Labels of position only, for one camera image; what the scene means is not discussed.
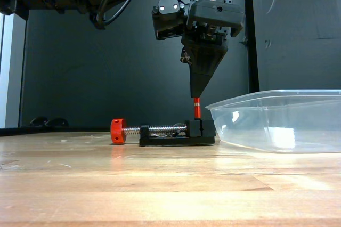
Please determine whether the black vise with red knob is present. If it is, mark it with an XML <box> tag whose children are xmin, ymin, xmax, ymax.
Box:
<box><xmin>110</xmin><ymin>118</ymin><xmax>216</xmax><ymax>147</ymax></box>

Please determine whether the clear plastic tub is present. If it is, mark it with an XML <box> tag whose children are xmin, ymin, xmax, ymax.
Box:
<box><xmin>205</xmin><ymin>89</ymin><xmax>341</xmax><ymax>155</ymax></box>

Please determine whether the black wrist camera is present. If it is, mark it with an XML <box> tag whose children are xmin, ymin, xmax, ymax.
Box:
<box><xmin>151</xmin><ymin>0</ymin><xmax>189</xmax><ymax>42</ymax></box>

